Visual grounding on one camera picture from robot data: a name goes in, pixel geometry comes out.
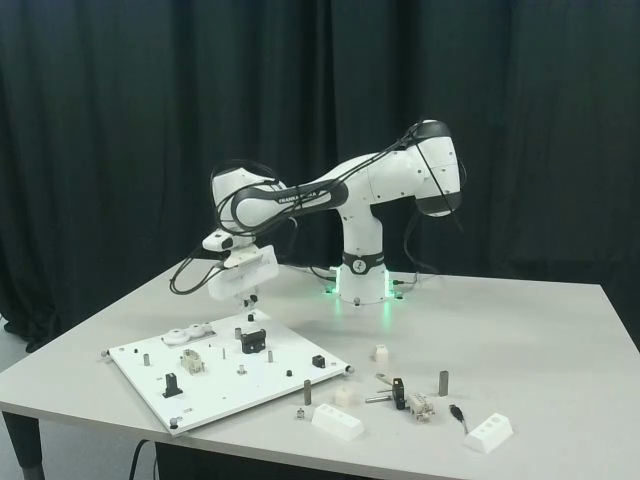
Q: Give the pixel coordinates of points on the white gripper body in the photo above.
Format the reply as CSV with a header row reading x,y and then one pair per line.
x,y
245,277

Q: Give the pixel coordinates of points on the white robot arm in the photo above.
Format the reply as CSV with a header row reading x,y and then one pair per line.
x,y
360,200

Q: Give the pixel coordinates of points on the white small gear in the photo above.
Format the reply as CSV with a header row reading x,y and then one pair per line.
x,y
205,328

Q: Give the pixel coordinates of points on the white medium gear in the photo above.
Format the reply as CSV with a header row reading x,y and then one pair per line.
x,y
194,331

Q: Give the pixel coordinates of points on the white large gear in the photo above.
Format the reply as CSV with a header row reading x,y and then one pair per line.
x,y
175,336

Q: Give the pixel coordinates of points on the white task board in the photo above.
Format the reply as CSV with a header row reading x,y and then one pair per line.
x,y
225,380

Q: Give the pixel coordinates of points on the metal square peg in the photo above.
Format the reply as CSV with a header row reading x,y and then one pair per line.
x,y
444,384
307,392

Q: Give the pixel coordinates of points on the small metal BNC plug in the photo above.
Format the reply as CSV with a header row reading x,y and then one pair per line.
x,y
300,413

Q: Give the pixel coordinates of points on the small white holder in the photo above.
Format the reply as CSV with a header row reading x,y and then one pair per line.
x,y
380,352
345,395

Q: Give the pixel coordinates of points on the long white holder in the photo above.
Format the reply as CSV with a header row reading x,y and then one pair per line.
x,y
489,430
337,420

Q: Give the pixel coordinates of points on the black D-SUB plug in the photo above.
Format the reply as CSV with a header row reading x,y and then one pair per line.
x,y
399,394

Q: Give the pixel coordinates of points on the black curtain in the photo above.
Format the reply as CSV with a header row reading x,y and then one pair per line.
x,y
125,125

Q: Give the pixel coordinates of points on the beige waterproof plug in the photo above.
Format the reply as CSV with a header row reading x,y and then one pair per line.
x,y
416,406

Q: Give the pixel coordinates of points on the black USB plug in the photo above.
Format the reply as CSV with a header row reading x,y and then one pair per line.
x,y
457,412

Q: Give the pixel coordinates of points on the grey table leg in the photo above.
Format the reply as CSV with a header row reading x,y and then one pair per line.
x,y
22,442

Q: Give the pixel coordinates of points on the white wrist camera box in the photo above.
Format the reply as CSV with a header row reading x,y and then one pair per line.
x,y
217,242

